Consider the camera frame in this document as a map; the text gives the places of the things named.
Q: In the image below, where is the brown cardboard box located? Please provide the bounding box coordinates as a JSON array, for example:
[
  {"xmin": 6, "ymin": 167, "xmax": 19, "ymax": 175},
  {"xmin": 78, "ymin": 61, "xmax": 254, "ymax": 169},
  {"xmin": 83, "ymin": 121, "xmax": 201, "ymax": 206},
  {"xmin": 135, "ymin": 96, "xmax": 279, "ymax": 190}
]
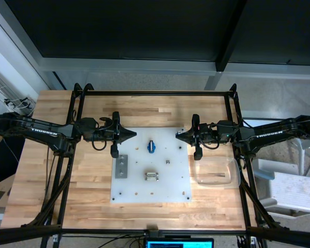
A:
[{"xmin": 0, "ymin": 173, "xmax": 16, "ymax": 207}]

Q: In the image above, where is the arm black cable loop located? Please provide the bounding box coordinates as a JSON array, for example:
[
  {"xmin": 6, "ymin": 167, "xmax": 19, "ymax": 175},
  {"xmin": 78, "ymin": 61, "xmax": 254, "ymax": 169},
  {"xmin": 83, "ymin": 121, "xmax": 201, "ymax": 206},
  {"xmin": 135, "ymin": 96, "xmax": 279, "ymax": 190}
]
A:
[
  {"xmin": 200, "ymin": 139, "xmax": 220, "ymax": 150},
  {"xmin": 91, "ymin": 134, "xmax": 108, "ymax": 151}
]

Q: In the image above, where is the grey metal plate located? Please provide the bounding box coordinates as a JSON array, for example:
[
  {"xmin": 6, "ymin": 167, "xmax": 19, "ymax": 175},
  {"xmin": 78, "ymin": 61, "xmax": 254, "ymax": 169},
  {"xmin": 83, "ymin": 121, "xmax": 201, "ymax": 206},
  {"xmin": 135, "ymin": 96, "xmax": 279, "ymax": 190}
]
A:
[{"xmin": 115, "ymin": 154, "xmax": 129, "ymax": 179}]

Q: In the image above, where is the black metal frame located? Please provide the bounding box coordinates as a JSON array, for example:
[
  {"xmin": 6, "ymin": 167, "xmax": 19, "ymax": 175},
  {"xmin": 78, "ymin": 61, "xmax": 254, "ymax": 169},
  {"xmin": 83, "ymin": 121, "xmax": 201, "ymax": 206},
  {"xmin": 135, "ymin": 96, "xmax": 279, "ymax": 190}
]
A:
[{"xmin": 0, "ymin": 82, "xmax": 310, "ymax": 248}]

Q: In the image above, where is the small black camera mount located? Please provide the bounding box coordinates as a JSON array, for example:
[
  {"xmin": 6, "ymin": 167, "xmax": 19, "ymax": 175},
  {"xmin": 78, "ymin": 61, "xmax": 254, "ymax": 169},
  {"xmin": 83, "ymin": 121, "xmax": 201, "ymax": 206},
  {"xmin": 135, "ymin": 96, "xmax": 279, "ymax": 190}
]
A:
[{"xmin": 146, "ymin": 224, "xmax": 162, "ymax": 237}]

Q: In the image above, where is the grey HAN10-E connector insert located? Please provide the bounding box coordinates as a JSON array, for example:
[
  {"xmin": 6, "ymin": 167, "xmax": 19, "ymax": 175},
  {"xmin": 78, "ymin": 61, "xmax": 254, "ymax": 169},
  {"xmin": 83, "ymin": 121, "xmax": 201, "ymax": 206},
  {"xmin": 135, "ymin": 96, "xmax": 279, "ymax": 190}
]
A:
[{"xmin": 144, "ymin": 171, "xmax": 160, "ymax": 182}]

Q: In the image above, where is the clear plastic tub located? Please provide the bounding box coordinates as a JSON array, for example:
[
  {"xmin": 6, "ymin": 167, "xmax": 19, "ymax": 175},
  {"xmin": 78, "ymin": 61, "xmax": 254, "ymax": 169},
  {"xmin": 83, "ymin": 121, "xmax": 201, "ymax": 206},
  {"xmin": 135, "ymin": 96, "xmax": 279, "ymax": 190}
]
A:
[{"xmin": 195, "ymin": 156, "xmax": 241, "ymax": 189}]

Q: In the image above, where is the white plastic step stool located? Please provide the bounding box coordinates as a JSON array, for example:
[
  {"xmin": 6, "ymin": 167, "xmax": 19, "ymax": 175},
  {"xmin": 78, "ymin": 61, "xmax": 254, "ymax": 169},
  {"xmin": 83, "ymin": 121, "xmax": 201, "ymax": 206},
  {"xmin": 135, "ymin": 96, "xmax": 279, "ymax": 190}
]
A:
[{"xmin": 255, "ymin": 157, "xmax": 310, "ymax": 220}]

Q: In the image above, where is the large blue connector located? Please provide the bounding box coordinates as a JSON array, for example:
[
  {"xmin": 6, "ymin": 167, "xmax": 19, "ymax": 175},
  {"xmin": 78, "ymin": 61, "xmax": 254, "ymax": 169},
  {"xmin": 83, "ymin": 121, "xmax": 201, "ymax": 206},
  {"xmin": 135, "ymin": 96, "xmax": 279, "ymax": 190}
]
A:
[{"xmin": 146, "ymin": 139, "xmax": 157, "ymax": 154}]

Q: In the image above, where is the white mounting board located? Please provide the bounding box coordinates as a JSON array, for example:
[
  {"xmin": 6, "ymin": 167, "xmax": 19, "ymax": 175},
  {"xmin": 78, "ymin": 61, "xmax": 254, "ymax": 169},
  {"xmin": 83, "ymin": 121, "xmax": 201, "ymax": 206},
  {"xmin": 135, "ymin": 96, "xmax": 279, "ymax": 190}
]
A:
[{"xmin": 110, "ymin": 127, "xmax": 192, "ymax": 205}]

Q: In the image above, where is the white cable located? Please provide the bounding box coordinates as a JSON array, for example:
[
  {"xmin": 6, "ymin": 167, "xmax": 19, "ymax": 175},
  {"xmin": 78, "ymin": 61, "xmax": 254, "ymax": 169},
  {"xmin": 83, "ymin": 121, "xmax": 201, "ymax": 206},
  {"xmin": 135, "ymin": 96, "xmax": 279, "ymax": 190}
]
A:
[{"xmin": 5, "ymin": 98, "xmax": 29, "ymax": 108}]

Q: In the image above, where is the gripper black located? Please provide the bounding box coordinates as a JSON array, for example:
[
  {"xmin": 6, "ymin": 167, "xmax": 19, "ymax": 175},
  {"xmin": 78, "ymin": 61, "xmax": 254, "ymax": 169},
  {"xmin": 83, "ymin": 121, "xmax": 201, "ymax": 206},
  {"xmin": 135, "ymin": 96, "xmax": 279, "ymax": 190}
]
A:
[
  {"xmin": 99, "ymin": 111, "xmax": 137, "ymax": 159},
  {"xmin": 176, "ymin": 114, "xmax": 218, "ymax": 161}
]

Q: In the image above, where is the blue-edged laptop screen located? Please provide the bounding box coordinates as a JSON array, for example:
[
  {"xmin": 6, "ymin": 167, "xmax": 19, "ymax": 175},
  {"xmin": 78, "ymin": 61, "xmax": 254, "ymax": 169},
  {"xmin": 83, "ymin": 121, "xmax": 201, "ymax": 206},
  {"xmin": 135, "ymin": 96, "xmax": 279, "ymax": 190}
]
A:
[{"xmin": 144, "ymin": 238, "xmax": 214, "ymax": 248}]

